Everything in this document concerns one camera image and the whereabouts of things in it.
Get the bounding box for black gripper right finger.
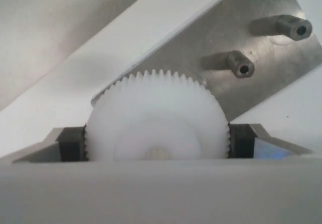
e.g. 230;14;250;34
227;123;315;159

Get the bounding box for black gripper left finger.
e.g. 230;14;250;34
12;126;89;163

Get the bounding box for white large gear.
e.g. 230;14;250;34
84;68;231;162

